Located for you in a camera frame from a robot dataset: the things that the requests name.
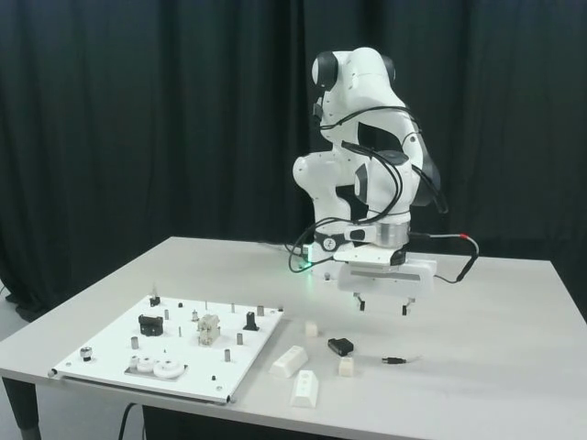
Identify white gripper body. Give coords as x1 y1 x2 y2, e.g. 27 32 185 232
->
338 257 437 294

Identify flat white mounting plate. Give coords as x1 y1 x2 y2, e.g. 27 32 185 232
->
333 247 398 264

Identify black D-SUB plug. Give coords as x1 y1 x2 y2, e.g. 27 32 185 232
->
327 336 357 357

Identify long white holder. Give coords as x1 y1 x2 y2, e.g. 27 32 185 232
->
290 369 320 408
270 346 309 380

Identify white large gear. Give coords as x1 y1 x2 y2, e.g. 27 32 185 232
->
153 360 183 380

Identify white task board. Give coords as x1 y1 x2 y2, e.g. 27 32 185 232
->
48 295 285 407

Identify black curtains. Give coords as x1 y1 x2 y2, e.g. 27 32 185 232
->
0 0 587 325

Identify dark table leg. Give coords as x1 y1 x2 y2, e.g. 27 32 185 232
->
0 376 39 440

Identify silver flange ring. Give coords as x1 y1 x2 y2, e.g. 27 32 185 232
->
372 218 411 249

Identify black plug with short cable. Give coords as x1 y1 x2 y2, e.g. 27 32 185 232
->
380 354 422 367

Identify black base cable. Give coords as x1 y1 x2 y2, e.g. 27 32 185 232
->
287 223 322 274

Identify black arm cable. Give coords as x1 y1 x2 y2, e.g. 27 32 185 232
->
313 89 449 239

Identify black cable under table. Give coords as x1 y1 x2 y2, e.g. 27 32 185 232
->
118 401 139 440

